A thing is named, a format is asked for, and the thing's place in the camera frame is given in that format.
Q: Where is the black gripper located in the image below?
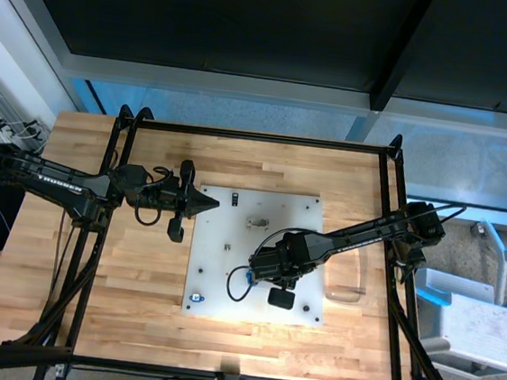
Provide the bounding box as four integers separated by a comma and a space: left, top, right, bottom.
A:
245, 241, 303, 292
154, 156, 226, 248

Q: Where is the white task board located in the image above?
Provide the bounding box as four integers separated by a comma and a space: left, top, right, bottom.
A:
180, 182, 338, 329

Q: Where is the white connector housing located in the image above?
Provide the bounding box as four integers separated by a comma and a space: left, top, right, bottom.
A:
245, 216, 272, 231

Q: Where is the clear plastic tub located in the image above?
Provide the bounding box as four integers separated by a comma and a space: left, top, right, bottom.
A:
321, 246, 374, 308

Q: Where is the grey step ladder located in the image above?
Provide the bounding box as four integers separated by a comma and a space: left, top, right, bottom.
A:
406, 210, 507, 380

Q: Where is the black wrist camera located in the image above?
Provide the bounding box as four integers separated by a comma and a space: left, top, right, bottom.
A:
265, 287, 298, 313

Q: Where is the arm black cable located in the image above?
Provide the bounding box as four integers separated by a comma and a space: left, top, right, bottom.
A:
133, 162, 173, 230
224, 220, 308, 309

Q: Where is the black table frame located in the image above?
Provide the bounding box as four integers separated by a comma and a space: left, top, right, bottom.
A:
0, 90, 507, 380

